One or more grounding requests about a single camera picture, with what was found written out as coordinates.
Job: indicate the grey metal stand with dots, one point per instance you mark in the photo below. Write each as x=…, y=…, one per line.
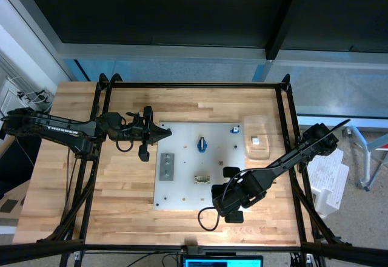
x=366, y=173

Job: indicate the brown cardboard box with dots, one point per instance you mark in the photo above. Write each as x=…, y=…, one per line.
x=21, y=194

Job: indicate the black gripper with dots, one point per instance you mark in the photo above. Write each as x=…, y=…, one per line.
x=135, y=132
x=238, y=194

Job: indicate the white connector block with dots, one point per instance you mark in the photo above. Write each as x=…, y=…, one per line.
x=256, y=141

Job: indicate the black aluminium frame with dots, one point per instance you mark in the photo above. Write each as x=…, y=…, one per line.
x=194, y=84

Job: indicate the grey metal plate with pegs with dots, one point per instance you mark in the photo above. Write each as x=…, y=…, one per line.
x=169, y=167

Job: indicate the clear plastic tub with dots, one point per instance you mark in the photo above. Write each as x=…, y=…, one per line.
x=260, y=127

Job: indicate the grey multi-pin connector housing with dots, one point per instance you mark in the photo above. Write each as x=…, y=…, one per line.
x=202, y=179

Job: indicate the white taskboard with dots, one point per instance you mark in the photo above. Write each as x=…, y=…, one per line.
x=188, y=194

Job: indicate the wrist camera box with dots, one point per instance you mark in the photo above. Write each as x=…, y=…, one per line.
x=219, y=196

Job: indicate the black room post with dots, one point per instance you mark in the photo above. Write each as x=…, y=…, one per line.
x=282, y=21

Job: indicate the laptop screen with blue edge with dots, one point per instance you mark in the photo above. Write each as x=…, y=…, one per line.
x=221, y=262

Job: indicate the small blue white connector mount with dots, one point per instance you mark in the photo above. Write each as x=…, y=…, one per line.
x=235, y=130

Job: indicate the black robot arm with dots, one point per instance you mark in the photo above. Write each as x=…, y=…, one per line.
x=60, y=129
x=288, y=160

